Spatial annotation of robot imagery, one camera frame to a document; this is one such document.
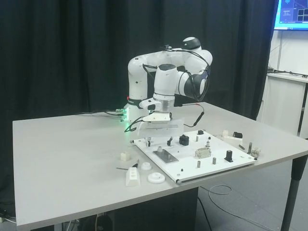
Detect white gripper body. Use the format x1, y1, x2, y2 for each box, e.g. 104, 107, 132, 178
137, 117, 185, 140

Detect white large gear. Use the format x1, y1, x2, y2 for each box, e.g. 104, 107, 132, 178
147, 172, 166, 185

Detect black D-SUB plug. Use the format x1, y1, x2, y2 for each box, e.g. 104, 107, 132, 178
179, 134, 191, 146

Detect flat white mounting plate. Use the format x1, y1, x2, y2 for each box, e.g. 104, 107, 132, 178
142, 112, 173, 122

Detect white task board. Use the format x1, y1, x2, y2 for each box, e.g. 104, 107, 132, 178
129, 128, 258, 185

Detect long white peg holder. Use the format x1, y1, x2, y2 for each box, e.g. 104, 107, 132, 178
125, 167, 141, 187
222, 135, 244, 145

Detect black stepped plug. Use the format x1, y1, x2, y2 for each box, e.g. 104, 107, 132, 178
224, 149, 235, 163

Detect beige multi-pin plug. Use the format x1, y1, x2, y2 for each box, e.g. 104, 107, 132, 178
251, 146, 263, 158

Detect white cabinet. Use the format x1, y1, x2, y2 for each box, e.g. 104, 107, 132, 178
260, 71, 308, 141

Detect black curtain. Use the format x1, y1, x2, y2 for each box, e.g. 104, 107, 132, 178
0, 0, 277, 212

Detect black table leg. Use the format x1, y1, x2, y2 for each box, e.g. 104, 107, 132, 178
280, 158, 304, 231

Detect blue screen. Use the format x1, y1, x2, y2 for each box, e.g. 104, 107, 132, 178
273, 0, 308, 32

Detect black camera cable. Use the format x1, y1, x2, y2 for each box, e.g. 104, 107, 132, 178
123, 117, 145, 133

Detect silver wrist ring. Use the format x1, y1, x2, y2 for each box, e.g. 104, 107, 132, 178
157, 99, 175, 114

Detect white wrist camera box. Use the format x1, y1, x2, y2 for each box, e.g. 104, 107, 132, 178
140, 98, 161, 112

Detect black base cable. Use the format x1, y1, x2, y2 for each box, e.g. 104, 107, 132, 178
80, 110, 125, 116

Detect grey floor cable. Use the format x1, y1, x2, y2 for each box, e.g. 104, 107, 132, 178
208, 184, 308, 223

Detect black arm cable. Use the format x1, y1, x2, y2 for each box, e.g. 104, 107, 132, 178
141, 44, 210, 102

